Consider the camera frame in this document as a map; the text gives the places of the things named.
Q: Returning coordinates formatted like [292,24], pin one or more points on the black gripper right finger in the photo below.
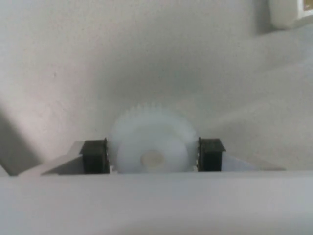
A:
[210,156]

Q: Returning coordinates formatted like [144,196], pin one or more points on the white three-hole holder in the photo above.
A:
[281,12]

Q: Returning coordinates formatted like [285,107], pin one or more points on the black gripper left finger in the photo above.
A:
[94,156]

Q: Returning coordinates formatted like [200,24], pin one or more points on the white medium gear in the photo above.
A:
[151,137]

